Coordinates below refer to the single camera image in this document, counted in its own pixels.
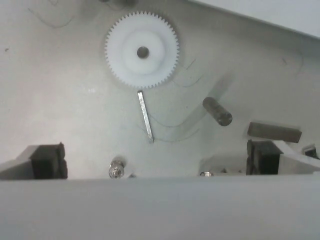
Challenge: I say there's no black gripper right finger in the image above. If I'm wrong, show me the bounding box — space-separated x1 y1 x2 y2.
246 138 320 176

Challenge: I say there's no metal bolt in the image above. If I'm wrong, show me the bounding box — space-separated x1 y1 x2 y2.
108 155 126 179

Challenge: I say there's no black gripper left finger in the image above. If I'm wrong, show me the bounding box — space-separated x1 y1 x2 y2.
0 141 68 181

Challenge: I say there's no white large gear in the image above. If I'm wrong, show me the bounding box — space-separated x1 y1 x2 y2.
104 10 180 90

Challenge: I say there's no dark metal square peg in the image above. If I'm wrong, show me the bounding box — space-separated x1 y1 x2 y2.
247 121 303 144

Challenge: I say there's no thin metal square peg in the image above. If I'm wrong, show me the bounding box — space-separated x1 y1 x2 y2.
136 90 155 145

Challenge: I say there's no metal round peg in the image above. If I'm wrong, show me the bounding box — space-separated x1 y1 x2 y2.
202 96 233 127

